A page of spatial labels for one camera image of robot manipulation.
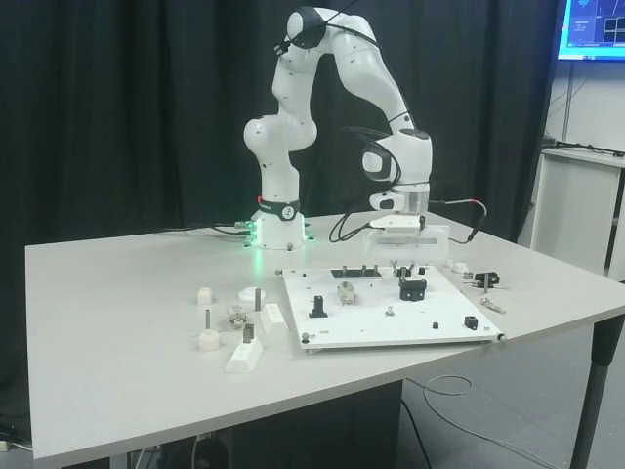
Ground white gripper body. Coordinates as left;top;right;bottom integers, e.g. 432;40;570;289
363;225;449;261

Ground white long peg holder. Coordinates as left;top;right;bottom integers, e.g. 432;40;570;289
225;340;265;375

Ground grey waterproof plug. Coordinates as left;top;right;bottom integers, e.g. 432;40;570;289
335;281;360;307

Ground white task board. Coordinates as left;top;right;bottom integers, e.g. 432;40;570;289
276;266;508;354

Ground black D-SUB plug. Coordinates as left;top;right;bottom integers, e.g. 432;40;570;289
472;271;503;290

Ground white sloped plug holder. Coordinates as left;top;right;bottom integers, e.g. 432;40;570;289
261;302;287;336

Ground white cabinet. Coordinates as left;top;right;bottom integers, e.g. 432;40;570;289
517;146;625;283

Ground dark grey table leg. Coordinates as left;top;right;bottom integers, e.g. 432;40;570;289
570;320;617;469

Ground blue monitor screen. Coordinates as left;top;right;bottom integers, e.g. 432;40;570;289
556;0;625;64

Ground black curtain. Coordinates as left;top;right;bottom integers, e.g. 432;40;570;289
0;0;570;444

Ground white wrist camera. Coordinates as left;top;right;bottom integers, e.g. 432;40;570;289
368;192;404;212

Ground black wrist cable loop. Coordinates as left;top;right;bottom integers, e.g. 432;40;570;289
329;125;432;245

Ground black rod on wire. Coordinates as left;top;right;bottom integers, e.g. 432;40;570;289
428;197;489;244

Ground grey floor cable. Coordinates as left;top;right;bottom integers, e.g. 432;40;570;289
422;374;587;469

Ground black floor cable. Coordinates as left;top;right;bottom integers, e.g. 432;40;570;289
399;400;432;469

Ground black base cables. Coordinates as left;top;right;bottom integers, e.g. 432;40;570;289
160;222;258;239

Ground black cable on cabinet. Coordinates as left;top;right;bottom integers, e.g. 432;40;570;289
543;139;625;158

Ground black upper arm cable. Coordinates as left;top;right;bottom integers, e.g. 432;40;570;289
272;5;387;54

